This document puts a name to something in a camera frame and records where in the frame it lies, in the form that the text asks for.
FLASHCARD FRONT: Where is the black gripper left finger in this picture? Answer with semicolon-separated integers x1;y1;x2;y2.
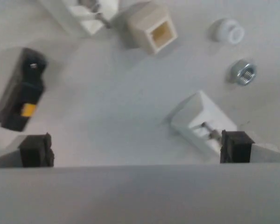
0;132;56;168

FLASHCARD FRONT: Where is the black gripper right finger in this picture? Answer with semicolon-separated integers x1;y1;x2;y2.
219;129;280;164

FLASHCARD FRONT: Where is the white small gear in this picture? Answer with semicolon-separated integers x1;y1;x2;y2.
208;18;245;45

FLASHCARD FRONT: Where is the white two-peg holder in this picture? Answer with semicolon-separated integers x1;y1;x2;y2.
169;90;238;152

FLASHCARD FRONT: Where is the black D-SUB plug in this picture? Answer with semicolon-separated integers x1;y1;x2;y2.
0;47;49;132

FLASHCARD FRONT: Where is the metal nut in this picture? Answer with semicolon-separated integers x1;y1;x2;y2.
227;59;258;87

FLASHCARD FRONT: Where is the white multi-peg holder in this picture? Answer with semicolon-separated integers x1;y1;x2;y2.
38;0;120;39

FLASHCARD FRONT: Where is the small metal round peg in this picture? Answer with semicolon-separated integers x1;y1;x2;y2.
89;1;101;14

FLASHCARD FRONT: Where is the cream Ethernet coupler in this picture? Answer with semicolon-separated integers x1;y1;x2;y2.
116;1;179;56

